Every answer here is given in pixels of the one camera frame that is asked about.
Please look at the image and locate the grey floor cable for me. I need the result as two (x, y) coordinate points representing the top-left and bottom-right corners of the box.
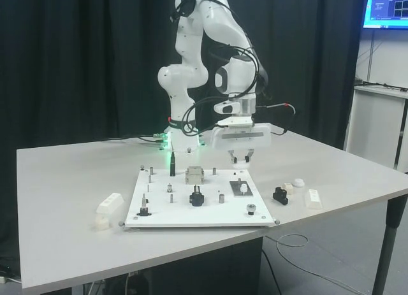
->
(261, 233), (380, 295)

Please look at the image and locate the black curtain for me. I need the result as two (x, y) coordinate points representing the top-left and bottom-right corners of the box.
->
(0, 0), (367, 277)

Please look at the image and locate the white task board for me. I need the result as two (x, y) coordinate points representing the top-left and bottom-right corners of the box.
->
(124, 168), (277, 229)

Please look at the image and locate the black waterproof plug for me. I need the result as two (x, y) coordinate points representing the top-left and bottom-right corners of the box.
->
(188, 185), (203, 208)

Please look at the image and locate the white slotted holder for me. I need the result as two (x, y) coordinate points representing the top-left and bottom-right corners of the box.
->
(305, 189), (324, 210)

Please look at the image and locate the black plug holder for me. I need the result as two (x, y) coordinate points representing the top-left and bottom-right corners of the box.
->
(272, 186), (289, 204)

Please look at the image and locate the blue screen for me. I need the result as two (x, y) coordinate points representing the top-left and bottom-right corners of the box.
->
(361, 0), (408, 30)

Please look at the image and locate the white peg holder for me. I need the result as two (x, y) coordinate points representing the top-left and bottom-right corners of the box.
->
(96, 192), (128, 217)

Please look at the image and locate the black Ethernet plug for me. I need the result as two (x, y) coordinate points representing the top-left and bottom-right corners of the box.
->
(136, 194), (153, 217)

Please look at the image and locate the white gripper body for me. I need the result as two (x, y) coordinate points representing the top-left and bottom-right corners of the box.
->
(209, 122), (273, 150)

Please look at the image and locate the white cabinet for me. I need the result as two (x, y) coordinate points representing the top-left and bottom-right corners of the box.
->
(342, 81), (408, 175)

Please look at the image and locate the black table leg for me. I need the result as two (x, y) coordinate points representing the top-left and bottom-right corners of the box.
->
(372, 190), (407, 295)

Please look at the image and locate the metal D-SUB plug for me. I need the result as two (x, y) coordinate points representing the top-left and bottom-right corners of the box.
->
(184, 164), (205, 184)

